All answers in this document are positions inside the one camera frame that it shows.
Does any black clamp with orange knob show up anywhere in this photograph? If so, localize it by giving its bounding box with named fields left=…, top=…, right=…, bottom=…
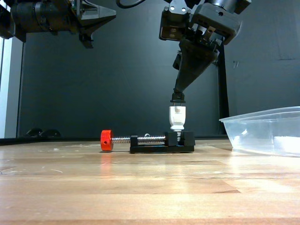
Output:
left=100, top=129, right=196, bottom=154

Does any clear plastic tub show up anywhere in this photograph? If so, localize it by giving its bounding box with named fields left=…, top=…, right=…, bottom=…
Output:
left=219, top=106, right=300, bottom=158

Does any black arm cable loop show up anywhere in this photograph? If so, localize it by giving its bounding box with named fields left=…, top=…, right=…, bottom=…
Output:
left=116, top=0, right=146, bottom=9

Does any white receptacle with cord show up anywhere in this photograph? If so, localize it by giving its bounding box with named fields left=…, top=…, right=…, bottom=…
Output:
left=168, top=105, right=187, bottom=132

